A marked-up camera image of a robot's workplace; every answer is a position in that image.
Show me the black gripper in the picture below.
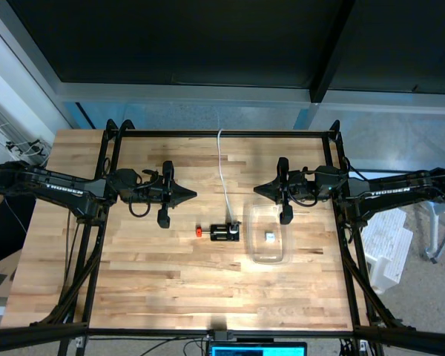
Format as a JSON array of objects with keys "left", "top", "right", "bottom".
[
  {"left": 253, "top": 157, "right": 312, "bottom": 225},
  {"left": 146, "top": 160, "right": 198, "bottom": 228}
]

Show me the white power cable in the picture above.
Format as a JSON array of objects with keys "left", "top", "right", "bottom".
[{"left": 217, "top": 128, "right": 235, "bottom": 225}]

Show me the grey metal chair base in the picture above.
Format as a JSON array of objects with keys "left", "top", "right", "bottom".
[{"left": 418, "top": 198, "right": 445, "bottom": 265}]

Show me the clear plastic tub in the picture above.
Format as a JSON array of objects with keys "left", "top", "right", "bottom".
[{"left": 247, "top": 202, "right": 296, "bottom": 266}]

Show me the black aluminium frame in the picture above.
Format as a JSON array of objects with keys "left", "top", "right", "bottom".
[{"left": 0, "top": 118, "right": 445, "bottom": 356}]

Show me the brown cardboard box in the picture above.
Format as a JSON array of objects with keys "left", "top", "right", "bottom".
[{"left": 0, "top": 247, "right": 23, "bottom": 300}]

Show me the laptop screen blue edge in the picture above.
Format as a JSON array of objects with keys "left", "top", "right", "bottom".
[{"left": 206, "top": 341, "right": 308, "bottom": 356}]

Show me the black vise orange knob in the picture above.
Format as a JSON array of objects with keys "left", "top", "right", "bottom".
[{"left": 195, "top": 222, "right": 242, "bottom": 243}]

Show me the black table-level camera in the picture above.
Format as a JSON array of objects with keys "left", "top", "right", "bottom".
[{"left": 206, "top": 321, "right": 234, "bottom": 340}]

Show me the white styrofoam block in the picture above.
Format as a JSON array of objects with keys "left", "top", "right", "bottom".
[{"left": 360, "top": 206, "right": 415, "bottom": 296}]

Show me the white black cable bundle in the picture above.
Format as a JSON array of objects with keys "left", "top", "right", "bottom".
[{"left": 4, "top": 137, "right": 52, "bottom": 161}]

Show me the black building column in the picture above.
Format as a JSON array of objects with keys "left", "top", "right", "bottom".
[{"left": 309, "top": 0, "right": 357, "bottom": 104}]

